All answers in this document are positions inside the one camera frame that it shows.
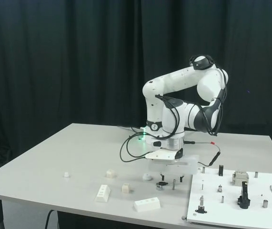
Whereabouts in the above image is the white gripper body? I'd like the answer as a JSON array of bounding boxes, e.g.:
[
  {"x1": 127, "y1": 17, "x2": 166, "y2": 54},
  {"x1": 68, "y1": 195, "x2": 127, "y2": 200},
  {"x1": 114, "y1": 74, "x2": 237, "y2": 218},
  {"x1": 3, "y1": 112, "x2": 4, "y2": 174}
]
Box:
[{"x1": 147, "y1": 154, "x2": 200, "y2": 177}]

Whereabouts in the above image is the black and metal round plug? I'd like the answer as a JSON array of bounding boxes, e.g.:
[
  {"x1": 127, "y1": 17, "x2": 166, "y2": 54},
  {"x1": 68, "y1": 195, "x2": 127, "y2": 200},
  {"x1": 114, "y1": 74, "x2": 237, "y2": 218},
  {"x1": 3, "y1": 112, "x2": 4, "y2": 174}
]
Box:
[{"x1": 155, "y1": 181, "x2": 169, "y2": 192}]

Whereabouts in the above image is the white long holder with holes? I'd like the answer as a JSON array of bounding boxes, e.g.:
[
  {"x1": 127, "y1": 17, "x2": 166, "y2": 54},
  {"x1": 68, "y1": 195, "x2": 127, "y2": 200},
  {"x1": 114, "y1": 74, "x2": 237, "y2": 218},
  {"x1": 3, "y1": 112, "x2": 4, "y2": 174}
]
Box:
[
  {"x1": 95, "y1": 185, "x2": 111, "y2": 203},
  {"x1": 133, "y1": 197, "x2": 161, "y2": 213}
]

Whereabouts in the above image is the thin black rod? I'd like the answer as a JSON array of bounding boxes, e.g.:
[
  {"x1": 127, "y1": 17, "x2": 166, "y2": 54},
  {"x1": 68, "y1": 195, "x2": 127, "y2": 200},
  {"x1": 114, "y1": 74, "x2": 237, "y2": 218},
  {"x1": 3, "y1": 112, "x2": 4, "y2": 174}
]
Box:
[{"x1": 209, "y1": 151, "x2": 222, "y2": 166}]

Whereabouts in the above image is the grey block plug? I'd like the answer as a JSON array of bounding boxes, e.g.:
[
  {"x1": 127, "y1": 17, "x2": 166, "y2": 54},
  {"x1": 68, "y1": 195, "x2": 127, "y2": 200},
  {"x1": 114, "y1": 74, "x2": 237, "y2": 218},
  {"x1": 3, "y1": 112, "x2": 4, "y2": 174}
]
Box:
[{"x1": 232, "y1": 171, "x2": 244, "y2": 185}]

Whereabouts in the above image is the white task board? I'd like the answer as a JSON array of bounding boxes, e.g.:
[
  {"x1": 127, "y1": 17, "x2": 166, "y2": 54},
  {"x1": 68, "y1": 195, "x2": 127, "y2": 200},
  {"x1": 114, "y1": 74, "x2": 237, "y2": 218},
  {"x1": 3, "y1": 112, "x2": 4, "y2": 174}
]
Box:
[{"x1": 186, "y1": 167, "x2": 272, "y2": 225}]

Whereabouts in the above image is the black cabinet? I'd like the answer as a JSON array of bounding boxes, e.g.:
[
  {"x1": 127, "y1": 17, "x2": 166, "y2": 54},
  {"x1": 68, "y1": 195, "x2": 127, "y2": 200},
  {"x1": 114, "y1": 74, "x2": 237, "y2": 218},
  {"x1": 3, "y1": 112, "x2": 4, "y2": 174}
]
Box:
[{"x1": 57, "y1": 210, "x2": 188, "y2": 229}]

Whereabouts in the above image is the black D-SUB plug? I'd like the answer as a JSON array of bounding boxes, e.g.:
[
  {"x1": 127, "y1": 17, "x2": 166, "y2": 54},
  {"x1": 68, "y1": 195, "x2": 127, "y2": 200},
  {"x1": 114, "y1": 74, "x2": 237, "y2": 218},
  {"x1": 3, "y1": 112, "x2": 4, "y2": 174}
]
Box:
[{"x1": 236, "y1": 182, "x2": 250, "y2": 211}]

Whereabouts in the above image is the black curtain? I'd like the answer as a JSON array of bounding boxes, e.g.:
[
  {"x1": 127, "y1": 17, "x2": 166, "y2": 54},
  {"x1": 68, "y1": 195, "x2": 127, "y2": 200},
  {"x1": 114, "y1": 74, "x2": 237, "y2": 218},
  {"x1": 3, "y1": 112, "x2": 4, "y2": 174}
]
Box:
[{"x1": 0, "y1": 0, "x2": 272, "y2": 169}]

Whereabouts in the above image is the thin wire with red tag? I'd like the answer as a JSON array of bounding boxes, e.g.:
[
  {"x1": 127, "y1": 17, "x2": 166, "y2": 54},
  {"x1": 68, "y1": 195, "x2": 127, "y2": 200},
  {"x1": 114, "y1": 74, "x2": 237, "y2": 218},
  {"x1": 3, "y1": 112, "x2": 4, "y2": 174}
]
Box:
[{"x1": 184, "y1": 140, "x2": 222, "y2": 153}]

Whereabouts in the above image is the black cable loop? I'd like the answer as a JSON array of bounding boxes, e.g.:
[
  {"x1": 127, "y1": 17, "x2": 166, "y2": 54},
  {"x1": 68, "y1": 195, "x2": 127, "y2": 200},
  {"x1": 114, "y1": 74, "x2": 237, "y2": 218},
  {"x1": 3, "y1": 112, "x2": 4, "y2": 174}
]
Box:
[{"x1": 119, "y1": 130, "x2": 154, "y2": 163}]

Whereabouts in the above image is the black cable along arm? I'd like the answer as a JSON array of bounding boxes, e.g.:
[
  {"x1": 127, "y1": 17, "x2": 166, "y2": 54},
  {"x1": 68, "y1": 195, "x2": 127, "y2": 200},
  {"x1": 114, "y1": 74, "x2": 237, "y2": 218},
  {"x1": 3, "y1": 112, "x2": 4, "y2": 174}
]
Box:
[{"x1": 189, "y1": 54, "x2": 229, "y2": 137}]

